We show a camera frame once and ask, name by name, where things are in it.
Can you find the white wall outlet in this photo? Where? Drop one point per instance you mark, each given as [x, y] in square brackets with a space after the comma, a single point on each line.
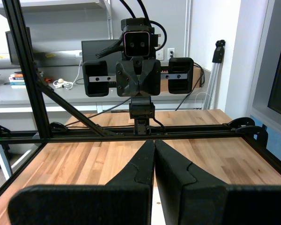
[159, 54]
[171, 53]

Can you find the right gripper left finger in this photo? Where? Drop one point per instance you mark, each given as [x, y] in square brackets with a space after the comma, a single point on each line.
[84, 206]

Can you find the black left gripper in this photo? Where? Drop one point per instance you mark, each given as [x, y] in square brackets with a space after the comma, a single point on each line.
[96, 79]

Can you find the black aluminium frame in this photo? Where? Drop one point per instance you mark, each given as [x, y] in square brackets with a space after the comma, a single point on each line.
[25, 58]

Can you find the stack of books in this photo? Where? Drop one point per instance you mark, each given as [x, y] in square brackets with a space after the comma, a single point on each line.
[17, 80]

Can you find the silver tripod stand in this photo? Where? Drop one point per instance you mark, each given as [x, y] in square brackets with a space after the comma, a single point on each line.
[219, 54]

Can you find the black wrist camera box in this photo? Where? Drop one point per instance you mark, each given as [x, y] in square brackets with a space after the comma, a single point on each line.
[137, 44]

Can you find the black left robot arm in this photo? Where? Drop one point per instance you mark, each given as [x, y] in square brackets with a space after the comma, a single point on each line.
[141, 110]

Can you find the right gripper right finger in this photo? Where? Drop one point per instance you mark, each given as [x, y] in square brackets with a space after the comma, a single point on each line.
[224, 206]

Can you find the black frame corner bracket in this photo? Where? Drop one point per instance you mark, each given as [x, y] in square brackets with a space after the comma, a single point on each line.
[57, 125]
[255, 133]
[242, 122]

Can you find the black computer monitor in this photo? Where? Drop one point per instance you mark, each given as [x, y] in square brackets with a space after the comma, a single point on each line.
[11, 47]
[93, 50]

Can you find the grey desk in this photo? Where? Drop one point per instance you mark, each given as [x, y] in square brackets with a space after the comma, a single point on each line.
[25, 93]

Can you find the white wall shelf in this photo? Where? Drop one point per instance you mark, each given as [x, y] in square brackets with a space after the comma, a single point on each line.
[61, 5]

